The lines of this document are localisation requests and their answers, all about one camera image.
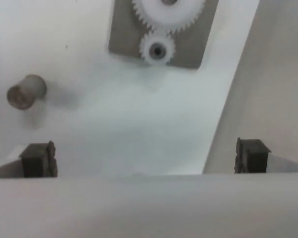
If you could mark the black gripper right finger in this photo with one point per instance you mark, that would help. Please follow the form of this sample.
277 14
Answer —
253 156

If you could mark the white large gear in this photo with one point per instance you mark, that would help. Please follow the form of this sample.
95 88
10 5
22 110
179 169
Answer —
169 15

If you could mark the white task board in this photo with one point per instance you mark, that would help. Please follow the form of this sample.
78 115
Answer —
114 111

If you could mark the white small gear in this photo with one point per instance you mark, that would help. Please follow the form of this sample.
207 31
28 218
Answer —
146 53

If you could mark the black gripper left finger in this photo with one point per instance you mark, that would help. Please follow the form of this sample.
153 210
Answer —
36 161

